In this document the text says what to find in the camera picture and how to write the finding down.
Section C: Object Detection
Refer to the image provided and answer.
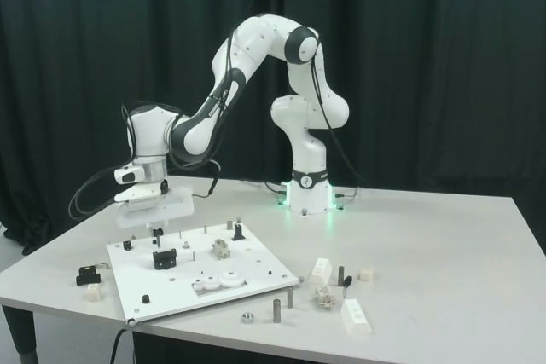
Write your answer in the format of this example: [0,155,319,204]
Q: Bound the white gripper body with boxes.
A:
[115,188,195,229]

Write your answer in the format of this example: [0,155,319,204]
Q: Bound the white task board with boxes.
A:
[105,221,300,322]

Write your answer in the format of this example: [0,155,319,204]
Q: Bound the black D-SUB plug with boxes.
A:
[75,265,104,286]

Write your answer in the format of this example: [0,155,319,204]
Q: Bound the white large gear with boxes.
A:
[218,270,245,290]

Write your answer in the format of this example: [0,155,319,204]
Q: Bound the white holder with holes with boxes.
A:
[340,298,373,335]
[310,257,334,285]

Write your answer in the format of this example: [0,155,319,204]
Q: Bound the grey table leg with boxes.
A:
[0,303,34,364]

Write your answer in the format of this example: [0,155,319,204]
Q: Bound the black curtains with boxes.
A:
[0,0,546,257]

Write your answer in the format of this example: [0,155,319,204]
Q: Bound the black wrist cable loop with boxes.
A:
[67,101,142,221]

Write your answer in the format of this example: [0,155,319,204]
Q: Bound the black cable under table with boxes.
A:
[110,324,130,364]

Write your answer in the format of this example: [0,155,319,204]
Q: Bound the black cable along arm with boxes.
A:
[168,25,247,199]

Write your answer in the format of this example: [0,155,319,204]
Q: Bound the black cable at base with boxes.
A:
[309,33,364,203]

